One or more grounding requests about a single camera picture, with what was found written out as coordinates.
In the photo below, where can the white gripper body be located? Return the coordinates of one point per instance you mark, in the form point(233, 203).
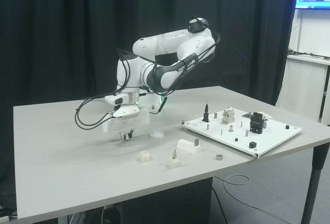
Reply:
point(134, 123)

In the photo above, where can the white large gear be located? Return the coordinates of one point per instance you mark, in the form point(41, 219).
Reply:
point(157, 134)

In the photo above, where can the flat white mounting plate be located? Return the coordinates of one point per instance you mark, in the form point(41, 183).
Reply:
point(129, 112)

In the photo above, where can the small white cube holder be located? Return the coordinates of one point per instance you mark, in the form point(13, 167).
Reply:
point(143, 156)

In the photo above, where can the metal round peg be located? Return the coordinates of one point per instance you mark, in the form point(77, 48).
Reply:
point(174, 154)

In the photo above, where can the white peg holder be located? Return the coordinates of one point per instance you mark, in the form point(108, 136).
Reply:
point(173, 163)

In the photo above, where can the long white holder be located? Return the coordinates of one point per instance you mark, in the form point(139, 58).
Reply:
point(187, 146)

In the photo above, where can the metal square peg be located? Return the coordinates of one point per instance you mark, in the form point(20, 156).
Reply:
point(197, 142)

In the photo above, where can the black control cabinet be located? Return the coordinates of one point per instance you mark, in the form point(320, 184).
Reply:
point(167, 203)

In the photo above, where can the white task board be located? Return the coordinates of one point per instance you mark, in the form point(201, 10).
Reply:
point(232, 141)

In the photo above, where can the black curtains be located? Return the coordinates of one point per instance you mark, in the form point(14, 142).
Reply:
point(64, 28)

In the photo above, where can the black D-SUB plug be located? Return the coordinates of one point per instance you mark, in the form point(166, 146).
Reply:
point(256, 123)

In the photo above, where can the white power strip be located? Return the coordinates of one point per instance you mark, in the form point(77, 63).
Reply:
point(4, 218)

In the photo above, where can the white cabinet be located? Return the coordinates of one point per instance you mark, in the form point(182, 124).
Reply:
point(304, 87)

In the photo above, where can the black table leg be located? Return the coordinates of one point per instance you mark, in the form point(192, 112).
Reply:
point(313, 182)

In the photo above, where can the small white camera box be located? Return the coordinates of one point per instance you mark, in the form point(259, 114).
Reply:
point(112, 99)

